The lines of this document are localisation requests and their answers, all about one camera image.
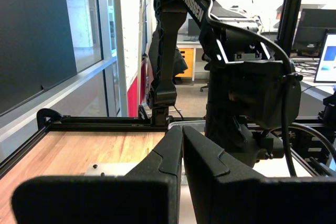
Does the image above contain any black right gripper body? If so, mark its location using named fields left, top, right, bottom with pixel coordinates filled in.
left=205, top=60, right=302, bottom=168

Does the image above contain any long black looping cable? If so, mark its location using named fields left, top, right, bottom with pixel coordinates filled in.
left=207, top=0, right=336, bottom=178

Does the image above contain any tangle of black cables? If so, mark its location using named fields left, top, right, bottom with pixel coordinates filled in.
left=293, top=60, right=320, bottom=77

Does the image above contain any lit screen with blue image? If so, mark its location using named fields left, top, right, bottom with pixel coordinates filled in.
left=313, top=34, right=336, bottom=83

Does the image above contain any orange drawer cabinet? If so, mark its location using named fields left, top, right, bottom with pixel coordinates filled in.
left=174, top=48, right=195, bottom=78

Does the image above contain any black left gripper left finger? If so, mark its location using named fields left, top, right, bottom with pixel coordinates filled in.
left=11, top=125, right=184, bottom=224

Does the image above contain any grey window frame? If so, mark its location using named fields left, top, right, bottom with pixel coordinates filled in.
left=0, top=0, right=123, bottom=154

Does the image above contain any black aluminium frame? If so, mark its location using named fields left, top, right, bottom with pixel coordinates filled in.
left=0, top=0, right=336, bottom=180

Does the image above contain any black mesh office chair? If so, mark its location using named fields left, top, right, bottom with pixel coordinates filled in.
left=261, top=31, right=279, bottom=41

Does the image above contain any black controller box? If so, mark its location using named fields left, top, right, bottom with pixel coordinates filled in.
left=296, top=126, right=336, bottom=177

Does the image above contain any red panel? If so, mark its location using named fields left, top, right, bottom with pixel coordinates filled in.
left=127, top=60, right=148, bottom=117

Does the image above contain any white office desk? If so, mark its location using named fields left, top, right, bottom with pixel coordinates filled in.
left=291, top=57, right=336, bottom=99

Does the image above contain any white partition board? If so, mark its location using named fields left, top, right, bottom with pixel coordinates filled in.
left=112, top=0, right=144, bottom=117

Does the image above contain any black hanging cloth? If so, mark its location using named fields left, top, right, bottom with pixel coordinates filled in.
left=148, top=28, right=188, bottom=78

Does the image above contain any black computer monitor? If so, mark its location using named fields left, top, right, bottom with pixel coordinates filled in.
left=291, top=8, right=336, bottom=54
left=187, top=18, right=201, bottom=38

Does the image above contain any black base cable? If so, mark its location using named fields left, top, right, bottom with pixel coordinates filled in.
left=170, top=104, right=184, bottom=120

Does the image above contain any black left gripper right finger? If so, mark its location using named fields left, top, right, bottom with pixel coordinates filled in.
left=183, top=125, right=336, bottom=224

